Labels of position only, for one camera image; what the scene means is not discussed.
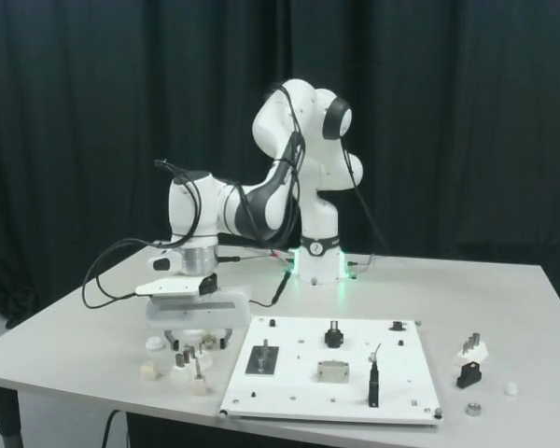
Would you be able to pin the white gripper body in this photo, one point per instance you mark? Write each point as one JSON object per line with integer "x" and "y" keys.
{"x": 200, "y": 315}

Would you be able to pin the black curtain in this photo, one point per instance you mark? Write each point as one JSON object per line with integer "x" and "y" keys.
{"x": 98, "y": 140}

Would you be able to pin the metal thick peg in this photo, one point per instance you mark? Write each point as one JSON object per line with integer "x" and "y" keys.
{"x": 179, "y": 361}

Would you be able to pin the thin black rod red tag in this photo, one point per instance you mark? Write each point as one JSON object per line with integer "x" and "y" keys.
{"x": 284, "y": 289}

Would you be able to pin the metal thin round peg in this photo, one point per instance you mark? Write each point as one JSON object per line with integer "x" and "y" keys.
{"x": 198, "y": 371}

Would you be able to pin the white three-peg holder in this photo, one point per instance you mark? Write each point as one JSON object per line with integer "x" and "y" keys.
{"x": 472, "y": 357}

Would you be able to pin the black D-SUB plug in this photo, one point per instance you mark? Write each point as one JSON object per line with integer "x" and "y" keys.
{"x": 469, "y": 375}

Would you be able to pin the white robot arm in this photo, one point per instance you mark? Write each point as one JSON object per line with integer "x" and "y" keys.
{"x": 317, "y": 205}

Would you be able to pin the white small gear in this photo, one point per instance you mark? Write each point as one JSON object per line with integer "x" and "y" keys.
{"x": 510, "y": 389}

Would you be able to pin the white task board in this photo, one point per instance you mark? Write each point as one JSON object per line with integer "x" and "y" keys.
{"x": 298, "y": 392}

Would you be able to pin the white medium gear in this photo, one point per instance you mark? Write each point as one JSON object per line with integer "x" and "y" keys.
{"x": 153, "y": 344}

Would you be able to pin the black USB plug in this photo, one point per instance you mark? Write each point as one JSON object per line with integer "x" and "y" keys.
{"x": 373, "y": 389}

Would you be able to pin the metal nut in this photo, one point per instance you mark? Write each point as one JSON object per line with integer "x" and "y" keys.
{"x": 474, "y": 410}

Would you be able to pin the white wide peg holder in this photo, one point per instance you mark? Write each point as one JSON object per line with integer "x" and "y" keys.
{"x": 205, "y": 361}

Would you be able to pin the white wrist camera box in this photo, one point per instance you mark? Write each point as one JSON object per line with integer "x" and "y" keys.
{"x": 165, "y": 262}

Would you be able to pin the dark table leg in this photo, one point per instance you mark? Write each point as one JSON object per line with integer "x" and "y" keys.
{"x": 2, "y": 415}

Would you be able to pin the clear Ethernet plug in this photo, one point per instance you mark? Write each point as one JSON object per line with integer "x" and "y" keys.
{"x": 210, "y": 340}

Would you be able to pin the white small cube holder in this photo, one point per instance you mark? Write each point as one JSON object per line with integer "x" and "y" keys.
{"x": 149, "y": 372}

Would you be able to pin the flat white mount plate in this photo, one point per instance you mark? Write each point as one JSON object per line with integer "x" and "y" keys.
{"x": 168, "y": 287}

